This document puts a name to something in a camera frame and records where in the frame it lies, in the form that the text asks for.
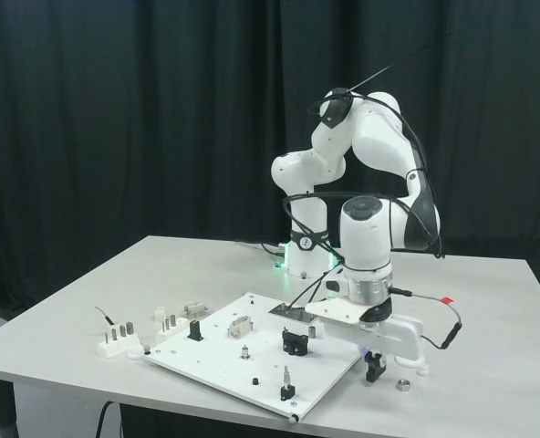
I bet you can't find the black D-SUB plug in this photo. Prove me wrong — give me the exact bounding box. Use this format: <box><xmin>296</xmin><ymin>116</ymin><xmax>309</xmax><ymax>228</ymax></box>
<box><xmin>363</xmin><ymin>353</ymin><xmax>387</xmax><ymax>384</ymax></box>

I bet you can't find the black floor cable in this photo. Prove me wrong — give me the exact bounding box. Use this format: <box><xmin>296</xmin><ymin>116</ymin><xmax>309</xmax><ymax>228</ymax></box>
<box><xmin>97</xmin><ymin>400</ymin><xmax>117</xmax><ymax>438</ymax></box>

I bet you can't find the white task board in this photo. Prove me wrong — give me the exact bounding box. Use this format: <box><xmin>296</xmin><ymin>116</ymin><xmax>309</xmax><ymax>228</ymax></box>
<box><xmin>141</xmin><ymin>290</ymin><xmax>366</xmax><ymax>423</ymax></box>

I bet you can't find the thin black overhead cable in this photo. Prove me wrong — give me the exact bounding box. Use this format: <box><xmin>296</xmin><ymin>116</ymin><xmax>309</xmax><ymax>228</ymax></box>
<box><xmin>348</xmin><ymin>32</ymin><xmax>456</xmax><ymax>96</ymax></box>

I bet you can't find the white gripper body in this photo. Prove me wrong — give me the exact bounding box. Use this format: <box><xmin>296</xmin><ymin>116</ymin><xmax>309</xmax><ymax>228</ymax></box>
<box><xmin>320</xmin><ymin>313</ymin><xmax>425</xmax><ymax>367</ymax></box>

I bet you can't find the black curtain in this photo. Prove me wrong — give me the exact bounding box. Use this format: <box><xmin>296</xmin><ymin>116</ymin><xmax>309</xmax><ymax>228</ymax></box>
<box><xmin>0</xmin><ymin>0</ymin><xmax>540</xmax><ymax>305</ymax></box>

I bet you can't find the black equipment box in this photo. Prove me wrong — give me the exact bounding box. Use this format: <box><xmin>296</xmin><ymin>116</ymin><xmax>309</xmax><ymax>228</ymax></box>
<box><xmin>119</xmin><ymin>403</ymin><xmax>298</xmax><ymax>438</ymax></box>

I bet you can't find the white round peg holder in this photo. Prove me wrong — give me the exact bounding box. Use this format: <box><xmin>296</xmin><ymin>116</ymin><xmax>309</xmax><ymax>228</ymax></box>
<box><xmin>155</xmin><ymin>322</ymin><xmax>185</xmax><ymax>338</ymax></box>

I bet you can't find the white square peg holder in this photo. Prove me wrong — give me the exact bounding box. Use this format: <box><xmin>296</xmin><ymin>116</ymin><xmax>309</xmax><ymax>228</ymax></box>
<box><xmin>97</xmin><ymin>332</ymin><xmax>141</xmax><ymax>360</ymax></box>

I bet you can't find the black table cable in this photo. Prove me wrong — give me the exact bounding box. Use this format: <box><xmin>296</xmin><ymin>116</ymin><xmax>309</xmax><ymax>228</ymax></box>
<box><xmin>234</xmin><ymin>239</ymin><xmax>292</xmax><ymax>258</ymax></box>

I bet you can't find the white large gear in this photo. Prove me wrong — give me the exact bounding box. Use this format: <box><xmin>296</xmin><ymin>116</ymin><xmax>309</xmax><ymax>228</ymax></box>
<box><xmin>393</xmin><ymin>355</ymin><xmax>425</xmax><ymax>370</ymax></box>

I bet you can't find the black plug with thin cable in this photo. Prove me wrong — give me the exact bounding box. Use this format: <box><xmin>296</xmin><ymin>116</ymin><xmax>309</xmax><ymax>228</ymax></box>
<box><xmin>94</xmin><ymin>306</ymin><xmax>119</xmax><ymax>328</ymax></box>

